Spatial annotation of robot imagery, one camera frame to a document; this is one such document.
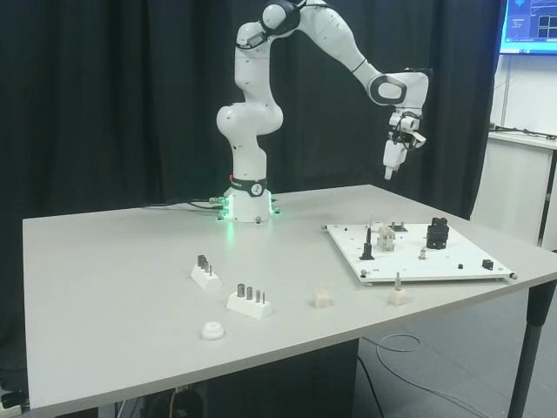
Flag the blue screen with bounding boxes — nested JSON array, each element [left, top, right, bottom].
[[499, 0, 557, 56]]

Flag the cables on cabinet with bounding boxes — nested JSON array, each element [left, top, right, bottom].
[[488, 123, 557, 141]]

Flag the black curtains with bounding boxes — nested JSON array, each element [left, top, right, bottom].
[[0, 0, 502, 393]]

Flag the black D-SUB plug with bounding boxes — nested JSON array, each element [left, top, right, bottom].
[[426, 215, 450, 251]]

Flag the white medium gear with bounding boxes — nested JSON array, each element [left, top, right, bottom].
[[200, 320, 226, 340]]

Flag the white round peg holder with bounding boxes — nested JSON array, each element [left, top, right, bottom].
[[225, 294, 276, 321]]

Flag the cream bolt holder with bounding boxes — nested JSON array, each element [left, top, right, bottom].
[[387, 290, 413, 308]]

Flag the white square peg holder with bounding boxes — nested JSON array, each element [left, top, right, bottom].
[[190, 260, 224, 290]]

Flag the white task board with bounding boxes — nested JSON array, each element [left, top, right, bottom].
[[320, 220, 520, 289]]

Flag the dark table leg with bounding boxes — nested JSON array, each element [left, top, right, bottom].
[[506, 280, 554, 418]]

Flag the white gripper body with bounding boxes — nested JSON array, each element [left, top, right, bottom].
[[382, 139, 408, 171]]

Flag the grey floor cable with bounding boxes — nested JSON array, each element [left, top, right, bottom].
[[375, 334, 515, 407]]

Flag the black floor cable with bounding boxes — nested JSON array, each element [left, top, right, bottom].
[[356, 355, 393, 418]]

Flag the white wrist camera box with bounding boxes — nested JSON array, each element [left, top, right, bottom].
[[406, 129, 427, 152]]

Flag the white cabinet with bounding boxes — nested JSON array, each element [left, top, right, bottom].
[[471, 129, 557, 253]]

